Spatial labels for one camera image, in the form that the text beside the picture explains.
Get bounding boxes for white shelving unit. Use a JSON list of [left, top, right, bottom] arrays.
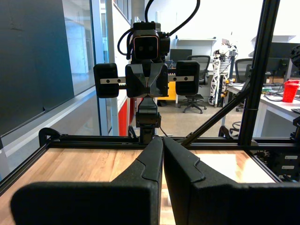
[[175, 37, 218, 57]]

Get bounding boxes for small black monitor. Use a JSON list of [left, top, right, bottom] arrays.
[[170, 48, 193, 62]]

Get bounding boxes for large black monitor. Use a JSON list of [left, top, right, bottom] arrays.
[[267, 42, 300, 79]]

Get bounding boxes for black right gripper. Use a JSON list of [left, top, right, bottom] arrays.
[[93, 58, 201, 98]]

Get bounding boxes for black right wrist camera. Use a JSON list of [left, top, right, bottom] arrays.
[[132, 21, 162, 60]]

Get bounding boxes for grey mesh office chair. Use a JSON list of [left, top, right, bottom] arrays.
[[234, 58, 254, 113]]

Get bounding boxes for black office chair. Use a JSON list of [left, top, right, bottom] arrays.
[[179, 55, 211, 115]]

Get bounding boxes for yellow drawer cabinet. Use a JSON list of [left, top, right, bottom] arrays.
[[157, 81, 177, 102]]

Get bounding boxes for red plastic container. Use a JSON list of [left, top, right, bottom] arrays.
[[282, 79, 300, 103]]

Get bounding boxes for white office desk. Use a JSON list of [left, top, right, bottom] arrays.
[[226, 83, 300, 139]]

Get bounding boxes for black curved frame bracket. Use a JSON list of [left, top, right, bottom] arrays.
[[38, 127, 62, 147]]

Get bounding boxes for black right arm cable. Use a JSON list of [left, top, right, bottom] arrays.
[[117, 0, 201, 56]]

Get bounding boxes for white lattice robot frame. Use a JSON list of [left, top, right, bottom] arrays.
[[208, 43, 238, 106]]

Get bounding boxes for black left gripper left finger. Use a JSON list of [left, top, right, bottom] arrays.
[[11, 136, 164, 225]]

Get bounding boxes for black aluminium table frame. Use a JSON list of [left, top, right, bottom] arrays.
[[0, 0, 300, 196]]

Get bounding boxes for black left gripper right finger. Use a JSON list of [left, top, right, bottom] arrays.
[[163, 137, 300, 225]]

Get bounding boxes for red panel cabinet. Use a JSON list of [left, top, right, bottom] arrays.
[[118, 97, 136, 137]]

